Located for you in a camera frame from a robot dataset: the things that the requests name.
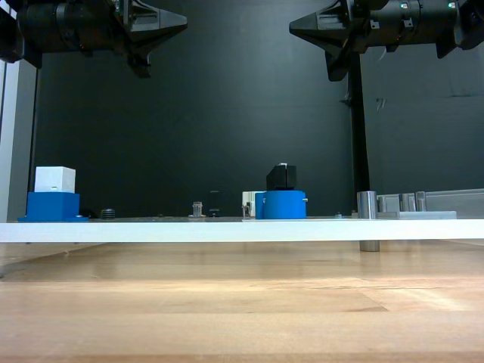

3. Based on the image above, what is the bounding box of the large steel cylinder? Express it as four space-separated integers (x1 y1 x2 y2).
357 191 380 253

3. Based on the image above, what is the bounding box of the black block plug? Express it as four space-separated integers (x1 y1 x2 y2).
266 163 297 191

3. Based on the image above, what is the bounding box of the white cube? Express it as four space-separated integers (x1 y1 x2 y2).
35 165 77 194

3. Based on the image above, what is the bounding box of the blue round holder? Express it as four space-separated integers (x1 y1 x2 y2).
255 190 308 220

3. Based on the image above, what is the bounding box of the white connector housing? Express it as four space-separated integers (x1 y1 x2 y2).
241 191 258 219

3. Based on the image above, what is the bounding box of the blue square holder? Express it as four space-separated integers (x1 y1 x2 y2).
17 191 90 223

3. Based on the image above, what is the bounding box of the clear plastic tub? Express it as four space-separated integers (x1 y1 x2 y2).
377 188 484 219

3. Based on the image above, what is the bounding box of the white board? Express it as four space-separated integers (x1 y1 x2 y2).
0 216 484 244

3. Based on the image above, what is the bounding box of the grey metal plate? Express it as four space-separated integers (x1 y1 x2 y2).
396 210 458 221

